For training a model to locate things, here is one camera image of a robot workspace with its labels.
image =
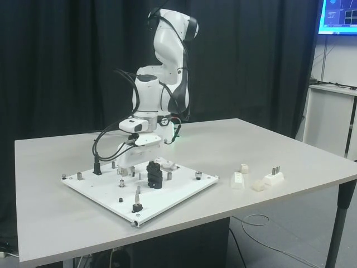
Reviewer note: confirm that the dark grey table leg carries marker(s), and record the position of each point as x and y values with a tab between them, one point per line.
341	217

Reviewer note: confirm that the small cream holder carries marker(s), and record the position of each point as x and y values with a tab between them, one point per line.
258	186

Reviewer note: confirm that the blue screen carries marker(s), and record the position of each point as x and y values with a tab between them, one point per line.
338	15

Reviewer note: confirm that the wide metal round peg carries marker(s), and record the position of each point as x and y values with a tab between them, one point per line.
169	176

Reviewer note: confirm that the white small gear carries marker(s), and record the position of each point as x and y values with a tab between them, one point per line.
174	167

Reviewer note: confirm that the white medium gear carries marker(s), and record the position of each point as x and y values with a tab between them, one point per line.
168	165

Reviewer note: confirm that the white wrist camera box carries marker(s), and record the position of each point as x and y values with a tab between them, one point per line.
131	124

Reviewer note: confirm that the white power strip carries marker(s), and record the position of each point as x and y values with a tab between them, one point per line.
2	254

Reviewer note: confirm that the metal BNC plug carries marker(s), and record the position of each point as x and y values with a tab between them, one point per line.
121	184

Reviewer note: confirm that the white cabinet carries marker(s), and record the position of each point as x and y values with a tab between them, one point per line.
329	120

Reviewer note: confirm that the black waterproof plug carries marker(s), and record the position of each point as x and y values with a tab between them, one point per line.
198	176

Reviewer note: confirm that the white large gear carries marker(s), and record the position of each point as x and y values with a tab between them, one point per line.
163	160

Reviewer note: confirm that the long white holder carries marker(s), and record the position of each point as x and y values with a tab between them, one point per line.
237	181

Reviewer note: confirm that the black D-SUB plug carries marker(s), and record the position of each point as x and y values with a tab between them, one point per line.
154	170

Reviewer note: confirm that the small white holder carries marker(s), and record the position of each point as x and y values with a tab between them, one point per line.
243	168

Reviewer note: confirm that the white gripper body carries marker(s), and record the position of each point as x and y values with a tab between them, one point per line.
134	156

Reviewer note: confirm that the white task board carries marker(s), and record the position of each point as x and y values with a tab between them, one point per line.
167	195

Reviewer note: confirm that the medium metal round peg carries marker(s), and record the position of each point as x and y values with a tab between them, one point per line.
277	170

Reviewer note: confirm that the black curtains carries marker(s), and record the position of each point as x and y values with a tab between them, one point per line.
69	69

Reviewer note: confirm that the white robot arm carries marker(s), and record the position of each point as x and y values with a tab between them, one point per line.
164	47

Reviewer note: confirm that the white round peg holder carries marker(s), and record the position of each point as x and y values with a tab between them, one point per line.
274	179

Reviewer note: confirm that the metal square peg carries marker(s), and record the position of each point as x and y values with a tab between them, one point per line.
79	176

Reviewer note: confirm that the black Ethernet plug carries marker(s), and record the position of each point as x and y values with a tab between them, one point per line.
97	169

